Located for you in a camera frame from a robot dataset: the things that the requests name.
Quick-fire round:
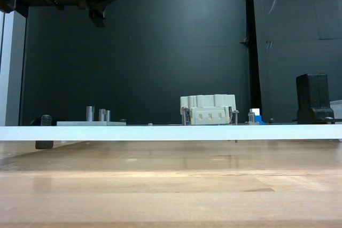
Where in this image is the clear plastic tub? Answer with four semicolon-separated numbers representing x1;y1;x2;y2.
330;99;342;121

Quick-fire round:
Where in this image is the black aluminium frame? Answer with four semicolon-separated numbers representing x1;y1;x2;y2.
239;0;264;123

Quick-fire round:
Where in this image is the beige connector housing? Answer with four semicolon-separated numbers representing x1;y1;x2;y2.
180;93;237;126

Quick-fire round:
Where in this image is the black threaded foot screw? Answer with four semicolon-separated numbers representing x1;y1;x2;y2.
35;114;54;150

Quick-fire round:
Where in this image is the grey plate with posts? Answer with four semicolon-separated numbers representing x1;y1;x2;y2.
56;106;127;127

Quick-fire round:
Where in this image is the small blue white connector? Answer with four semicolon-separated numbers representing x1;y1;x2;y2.
247;107;264;125

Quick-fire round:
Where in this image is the black USB socket housing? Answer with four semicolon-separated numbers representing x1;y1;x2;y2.
292;73;336;125

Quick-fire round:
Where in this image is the white taskboard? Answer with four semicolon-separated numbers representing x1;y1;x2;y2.
0;125;342;142

